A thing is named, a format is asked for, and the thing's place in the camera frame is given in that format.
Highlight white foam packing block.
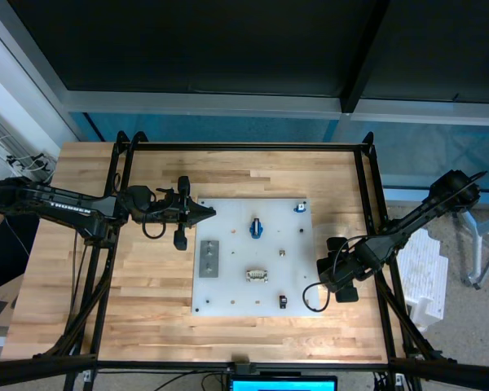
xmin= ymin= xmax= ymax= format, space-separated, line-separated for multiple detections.
xmin=394 ymin=227 xmax=450 ymax=333

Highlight grey metal stand legs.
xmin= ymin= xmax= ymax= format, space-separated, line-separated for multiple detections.
xmin=458 ymin=209 xmax=489 ymax=291

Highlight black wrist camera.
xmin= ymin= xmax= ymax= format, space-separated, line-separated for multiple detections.
xmin=316 ymin=255 xmax=333 ymax=287

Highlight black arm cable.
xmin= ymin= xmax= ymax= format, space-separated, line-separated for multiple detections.
xmin=302 ymin=282 xmax=332 ymax=314
xmin=141 ymin=211 xmax=167 ymax=240

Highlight black low camera mount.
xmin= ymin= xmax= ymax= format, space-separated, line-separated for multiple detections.
xmin=231 ymin=353 xmax=257 ymax=375

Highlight brown cardboard box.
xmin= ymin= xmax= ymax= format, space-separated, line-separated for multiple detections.
xmin=0 ymin=272 xmax=25 ymax=327

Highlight laptop with blue screen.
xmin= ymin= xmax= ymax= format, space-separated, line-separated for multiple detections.
xmin=227 ymin=374 xmax=339 ymax=391

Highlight black aluminium frame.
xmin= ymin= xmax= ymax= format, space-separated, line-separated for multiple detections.
xmin=0 ymin=130 xmax=489 ymax=391

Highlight white task board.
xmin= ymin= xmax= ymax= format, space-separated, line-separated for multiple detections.
xmin=191 ymin=198 xmax=323 ymax=318

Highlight grey metal plate with posts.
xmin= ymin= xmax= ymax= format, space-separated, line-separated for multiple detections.
xmin=198 ymin=239 xmax=220 ymax=279

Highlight black window post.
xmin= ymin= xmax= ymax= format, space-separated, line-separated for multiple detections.
xmin=341 ymin=0 xmax=392 ymax=115

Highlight grey window frame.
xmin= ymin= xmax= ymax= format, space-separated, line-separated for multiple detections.
xmin=0 ymin=0 xmax=489 ymax=135

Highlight white cable bundle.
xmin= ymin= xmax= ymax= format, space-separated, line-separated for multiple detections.
xmin=0 ymin=136 xmax=54 ymax=174

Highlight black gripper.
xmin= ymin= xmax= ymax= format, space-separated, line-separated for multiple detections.
xmin=326 ymin=238 xmax=359 ymax=304
xmin=158 ymin=176 xmax=217 ymax=250

